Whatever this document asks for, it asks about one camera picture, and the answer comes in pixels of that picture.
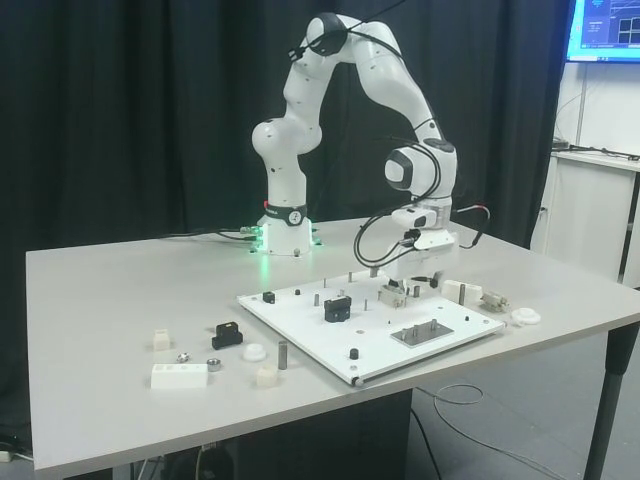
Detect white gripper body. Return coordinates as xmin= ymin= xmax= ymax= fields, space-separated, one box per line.
xmin=384 ymin=245 xmax=447 ymax=280

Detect white peg holder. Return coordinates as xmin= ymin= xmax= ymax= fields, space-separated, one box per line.
xmin=441 ymin=278 xmax=484 ymax=305

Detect white task board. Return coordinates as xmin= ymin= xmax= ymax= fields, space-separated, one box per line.
xmin=236 ymin=269 xmax=506 ymax=388

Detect beige plug with metal clip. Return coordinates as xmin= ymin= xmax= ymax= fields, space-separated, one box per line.
xmin=478 ymin=292 xmax=511 ymax=315

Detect white large gear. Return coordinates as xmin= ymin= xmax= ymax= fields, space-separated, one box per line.
xmin=510 ymin=306 xmax=543 ymax=328

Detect black D-SUB plug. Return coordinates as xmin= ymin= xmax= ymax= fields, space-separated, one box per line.
xmin=209 ymin=322 xmax=247 ymax=350

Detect white cabinet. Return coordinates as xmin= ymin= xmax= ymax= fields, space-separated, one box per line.
xmin=528 ymin=143 xmax=640 ymax=289

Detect black table leg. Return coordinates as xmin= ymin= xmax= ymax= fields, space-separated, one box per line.
xmin=584 ymin=319 xmax=629 ymax=480

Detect long white holder block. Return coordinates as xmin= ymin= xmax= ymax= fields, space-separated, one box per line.
xmin=150 ymin=362 xmax=209 ymax=390

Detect blue screen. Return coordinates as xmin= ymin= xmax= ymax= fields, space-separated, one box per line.
xmin=565 ymin=0 xmax=640 ymax=64

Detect black curtain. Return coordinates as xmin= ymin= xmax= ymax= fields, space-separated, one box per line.
xmin=0 ymin=0 xmax=576 ymax=259

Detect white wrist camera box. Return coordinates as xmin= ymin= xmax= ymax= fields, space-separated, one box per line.
xmin=391 ymin=206 xmax=437 ymax=232

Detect black looped wrist cable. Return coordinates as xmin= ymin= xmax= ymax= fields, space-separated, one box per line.
xmin=352 ymin=209 xmax=422 ymax=270

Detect thin black rod on wire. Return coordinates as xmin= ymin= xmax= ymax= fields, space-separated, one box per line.
xmin=455 ymin=201 xmax=495 ymax=251

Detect grey cable on floor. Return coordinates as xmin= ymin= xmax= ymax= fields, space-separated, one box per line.
xmin=432 ymin=383 xmax=509 ymax=454

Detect black cables at arm foot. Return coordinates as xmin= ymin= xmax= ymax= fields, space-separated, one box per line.
xmin=164 ymin=225 xmax=266 ymax=246

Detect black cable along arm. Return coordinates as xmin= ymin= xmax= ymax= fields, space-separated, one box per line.
xmin=287 ymin=0 xmax=454 ymax=166

